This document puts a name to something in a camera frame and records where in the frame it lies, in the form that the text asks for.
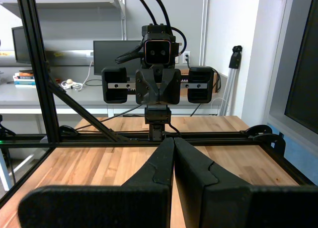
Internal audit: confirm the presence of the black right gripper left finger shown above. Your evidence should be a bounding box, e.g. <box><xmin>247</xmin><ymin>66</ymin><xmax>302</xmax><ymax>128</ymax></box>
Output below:
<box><xmin>17</xmin><ymin>137</ymin><xmax>174</xmax><ymax>228</ymax></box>

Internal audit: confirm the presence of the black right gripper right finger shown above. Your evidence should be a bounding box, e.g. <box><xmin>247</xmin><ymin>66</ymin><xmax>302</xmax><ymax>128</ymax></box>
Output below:
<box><xmin>173</xmin><ymin>137</ymin><xmax>318</xmax><ymax>228</ymax></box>

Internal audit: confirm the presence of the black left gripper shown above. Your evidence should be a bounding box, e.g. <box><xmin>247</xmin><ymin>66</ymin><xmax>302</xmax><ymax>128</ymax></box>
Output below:
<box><xmin>101</xmin><ymin>67</ymin><xmax>215</xmax><ymax>105</ymax></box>

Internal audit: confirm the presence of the brown cardboard box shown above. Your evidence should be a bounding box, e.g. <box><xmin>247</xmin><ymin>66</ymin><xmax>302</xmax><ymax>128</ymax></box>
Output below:
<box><xmin>177</xmin><ymin>68</ymin><xmax>221</xmax><ymax>97</ymax></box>

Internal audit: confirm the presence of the black computer monitor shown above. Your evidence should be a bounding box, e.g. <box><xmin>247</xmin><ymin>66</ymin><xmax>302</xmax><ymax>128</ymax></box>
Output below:
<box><xmin>11</xmin><ymin>26</ymin><xmax>28</xmax><ymax>64</ymax></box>
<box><xmin>93</xmin><ymin>40</ymin><xmax>145</xmax><ymax>76</ymax></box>

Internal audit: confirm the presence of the folded silver tripod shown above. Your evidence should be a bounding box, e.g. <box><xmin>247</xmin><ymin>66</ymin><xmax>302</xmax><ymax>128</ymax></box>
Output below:
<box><xmin>220</xmin><ymin>45</ymin><xmax>243</xmax><ymax>117</ymax></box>

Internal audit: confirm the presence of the gray work desk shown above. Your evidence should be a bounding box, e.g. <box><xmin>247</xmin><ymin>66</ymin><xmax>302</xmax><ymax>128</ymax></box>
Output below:
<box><xmin>0</xmin><ymin>64</ymin><xmax>229</xmax><ymax>117</ymax></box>

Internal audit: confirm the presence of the stack of books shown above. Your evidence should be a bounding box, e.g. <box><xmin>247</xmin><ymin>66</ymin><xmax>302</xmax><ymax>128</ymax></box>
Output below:
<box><xmin>12</xmin><ymin>73</ymin><xmax>37</xmax><ymax>89</ymax></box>

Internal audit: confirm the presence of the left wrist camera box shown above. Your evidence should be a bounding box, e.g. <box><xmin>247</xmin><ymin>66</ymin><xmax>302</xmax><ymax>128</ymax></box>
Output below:
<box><xmin>143</xmin><ymin>40</ymin><xmax>172</xmax><ymax>65</ymax></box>

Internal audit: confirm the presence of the black braided sleeve cable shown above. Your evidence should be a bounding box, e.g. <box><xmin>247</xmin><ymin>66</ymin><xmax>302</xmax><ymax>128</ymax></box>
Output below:
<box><xmin>115</xmin><ymin>45</ymin><xmax>145</xmax><ymax>64</ymax></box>

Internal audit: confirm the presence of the black left gripper cable loop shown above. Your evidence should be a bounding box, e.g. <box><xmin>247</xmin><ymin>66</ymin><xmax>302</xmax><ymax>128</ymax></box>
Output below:
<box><xmin>170</xmin><ymin>26</ymin><xmax>187</xmax><ymax>58</ymax></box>

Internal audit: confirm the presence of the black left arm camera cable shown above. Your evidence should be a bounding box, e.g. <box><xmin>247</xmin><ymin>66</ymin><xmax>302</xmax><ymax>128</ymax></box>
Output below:
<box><xmin>129</xmin><ymin>0</ymin><xmax>172</xmax><ymax>30</ymax></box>

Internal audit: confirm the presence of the white coiled cable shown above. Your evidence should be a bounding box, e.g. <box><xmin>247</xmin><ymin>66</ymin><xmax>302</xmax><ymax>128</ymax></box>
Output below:
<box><xmin>60</xmin><ymin>61</ymin><xmax>94</xmax><ymax>91</ymax></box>

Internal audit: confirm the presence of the white wall shelf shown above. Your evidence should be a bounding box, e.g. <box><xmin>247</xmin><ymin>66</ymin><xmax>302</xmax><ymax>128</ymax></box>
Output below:
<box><xmin>0</xmin><ymin>0</ymin><xmax>126</xmax><ymax>19</ymax></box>

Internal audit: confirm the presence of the black aluminium table frame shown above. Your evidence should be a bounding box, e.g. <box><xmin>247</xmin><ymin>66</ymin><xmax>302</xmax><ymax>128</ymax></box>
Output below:
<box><xmin>0</xmin><ymin>0</ymin><xmax>310</xmax><ymax>209</ymax></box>

